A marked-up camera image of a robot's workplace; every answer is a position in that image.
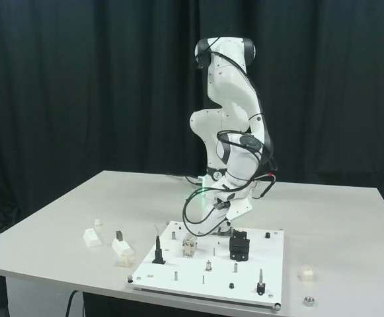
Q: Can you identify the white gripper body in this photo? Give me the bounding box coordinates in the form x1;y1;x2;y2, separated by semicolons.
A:
194;205;233;236

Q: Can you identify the clear Ethernet plug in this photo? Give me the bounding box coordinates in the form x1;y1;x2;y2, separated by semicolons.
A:
180;232;199;260

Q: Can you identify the flat white mounting plate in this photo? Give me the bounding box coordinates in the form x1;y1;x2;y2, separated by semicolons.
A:
225;197;252;219

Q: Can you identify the black D-SUB plug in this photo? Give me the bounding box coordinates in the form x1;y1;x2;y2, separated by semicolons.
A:
228;229;252;262

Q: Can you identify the white task board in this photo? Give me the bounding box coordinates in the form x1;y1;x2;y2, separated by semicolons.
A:
126;220;285;312

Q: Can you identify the white peg holder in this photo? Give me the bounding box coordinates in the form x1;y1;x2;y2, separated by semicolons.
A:
82;227;103;248
111;238;135;258

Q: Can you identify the small beige holder block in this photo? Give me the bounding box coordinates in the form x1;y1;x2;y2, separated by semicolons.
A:
298;266;315;282

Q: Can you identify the black curtain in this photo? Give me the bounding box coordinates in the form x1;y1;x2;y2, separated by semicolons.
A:
0;0;384;235

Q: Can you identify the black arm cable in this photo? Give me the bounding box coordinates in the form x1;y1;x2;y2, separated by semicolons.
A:
181;36;277;237

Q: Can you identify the black base cable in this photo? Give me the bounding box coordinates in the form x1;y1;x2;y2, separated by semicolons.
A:
167;173;203;183

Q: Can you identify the tall black plug with cable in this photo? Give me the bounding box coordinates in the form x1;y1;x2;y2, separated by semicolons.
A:
151;224;167;265

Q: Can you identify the black cable under table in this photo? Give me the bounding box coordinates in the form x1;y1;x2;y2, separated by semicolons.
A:
66;289;82;317

